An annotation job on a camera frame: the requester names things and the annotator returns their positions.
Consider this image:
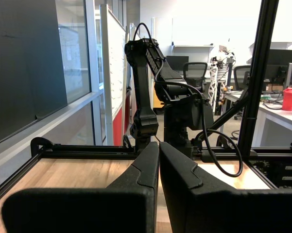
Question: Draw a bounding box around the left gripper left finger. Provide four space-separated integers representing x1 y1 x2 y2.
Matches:
1 141 160 233

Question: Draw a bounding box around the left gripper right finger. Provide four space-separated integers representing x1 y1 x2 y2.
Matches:
159 142 292 233

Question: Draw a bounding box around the white desk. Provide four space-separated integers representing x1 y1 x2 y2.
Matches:
223 91 292 149

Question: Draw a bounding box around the yellow drawer cabinet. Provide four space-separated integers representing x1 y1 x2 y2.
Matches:
152 93 165 109

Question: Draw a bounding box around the white lattice stand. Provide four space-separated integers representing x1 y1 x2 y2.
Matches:
209 57 235 116

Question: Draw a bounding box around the red plastic bin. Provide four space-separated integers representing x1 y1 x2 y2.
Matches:
281 86 292 112

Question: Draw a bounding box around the white partition panel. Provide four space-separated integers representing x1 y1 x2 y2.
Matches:
100 4 127 146

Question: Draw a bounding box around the small black monitor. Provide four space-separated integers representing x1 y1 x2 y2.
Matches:
166 55 189 71

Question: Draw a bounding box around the wide black monitor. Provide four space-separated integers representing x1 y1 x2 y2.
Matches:
264 49 292 87

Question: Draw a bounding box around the black aluminium frame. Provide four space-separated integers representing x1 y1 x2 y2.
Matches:
0 0 292 209

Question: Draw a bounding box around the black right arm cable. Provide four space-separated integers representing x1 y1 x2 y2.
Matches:
132 22 243 178

